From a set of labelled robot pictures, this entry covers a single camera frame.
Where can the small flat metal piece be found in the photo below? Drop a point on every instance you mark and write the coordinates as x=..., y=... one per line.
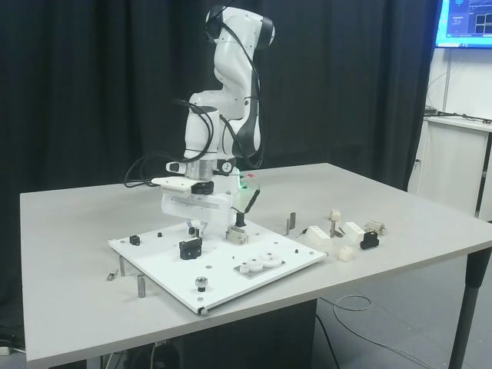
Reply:
x=111, y=275

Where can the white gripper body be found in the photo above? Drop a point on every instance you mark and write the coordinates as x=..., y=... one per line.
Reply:
x=200, y=209

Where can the grey metal rectangular connector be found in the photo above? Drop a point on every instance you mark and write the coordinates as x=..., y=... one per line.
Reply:
x=236, y=234
x=376, y=227

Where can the black table leg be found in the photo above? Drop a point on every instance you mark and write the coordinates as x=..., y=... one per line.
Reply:
x=472, y=296

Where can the black control cabinet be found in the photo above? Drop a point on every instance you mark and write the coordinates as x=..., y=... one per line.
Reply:
x=246, y=338

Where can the white medium gear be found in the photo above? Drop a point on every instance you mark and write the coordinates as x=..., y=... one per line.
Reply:
x=254, y=265

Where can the white cabinet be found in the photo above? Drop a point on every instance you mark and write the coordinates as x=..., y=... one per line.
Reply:
x=449, y=161

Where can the metal knurled bolt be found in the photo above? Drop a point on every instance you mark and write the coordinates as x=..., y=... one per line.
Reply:
x=200, y=283

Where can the metal round peg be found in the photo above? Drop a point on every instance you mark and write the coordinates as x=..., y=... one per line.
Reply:
x=141, y=287
x=331, y=229

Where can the white large gear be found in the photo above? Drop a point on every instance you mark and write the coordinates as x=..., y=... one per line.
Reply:
x=271, y=260

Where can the thin metal peg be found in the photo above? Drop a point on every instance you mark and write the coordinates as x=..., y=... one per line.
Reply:
x=287, y=226
x=122, y=266

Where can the blue screen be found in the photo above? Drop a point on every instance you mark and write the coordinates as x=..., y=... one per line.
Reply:
x=463, y=23

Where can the small white cube holder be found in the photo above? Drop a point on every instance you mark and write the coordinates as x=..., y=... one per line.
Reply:
x=346, y=254
x=336, y=215

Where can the black curtain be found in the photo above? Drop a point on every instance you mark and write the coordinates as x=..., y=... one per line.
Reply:
x=57, y=57

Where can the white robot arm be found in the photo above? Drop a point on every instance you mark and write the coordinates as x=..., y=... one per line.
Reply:
x=230, y=77

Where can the flat white mount plate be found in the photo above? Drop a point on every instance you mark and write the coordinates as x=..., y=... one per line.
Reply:
x=171, y=184

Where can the white power strip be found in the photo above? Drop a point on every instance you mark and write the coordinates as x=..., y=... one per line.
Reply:
x=4, y=350

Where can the white small gear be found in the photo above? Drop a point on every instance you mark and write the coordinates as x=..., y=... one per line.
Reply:
x=243, y=268

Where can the dark metal square peg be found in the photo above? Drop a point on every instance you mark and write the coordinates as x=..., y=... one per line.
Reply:
x=293, y=219

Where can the white task board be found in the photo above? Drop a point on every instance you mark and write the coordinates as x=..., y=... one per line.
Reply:
x=215, y=276

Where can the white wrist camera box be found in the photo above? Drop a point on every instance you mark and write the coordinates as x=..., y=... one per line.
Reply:
x=177, y=167

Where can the black upright plug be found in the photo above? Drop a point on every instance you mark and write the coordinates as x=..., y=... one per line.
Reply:
x=240, y=220

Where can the black rod with red tag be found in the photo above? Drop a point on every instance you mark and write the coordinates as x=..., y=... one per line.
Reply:
x=252, y=199

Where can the long white holder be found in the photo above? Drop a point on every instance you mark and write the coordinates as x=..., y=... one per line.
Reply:
x=353, y=231
x=317, y=235

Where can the small black plug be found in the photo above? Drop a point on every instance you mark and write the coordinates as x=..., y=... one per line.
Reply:
x=134, y=240

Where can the black stepped plug block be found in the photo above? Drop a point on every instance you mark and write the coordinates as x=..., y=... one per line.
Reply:
x=190, y=249
x=369, y=240

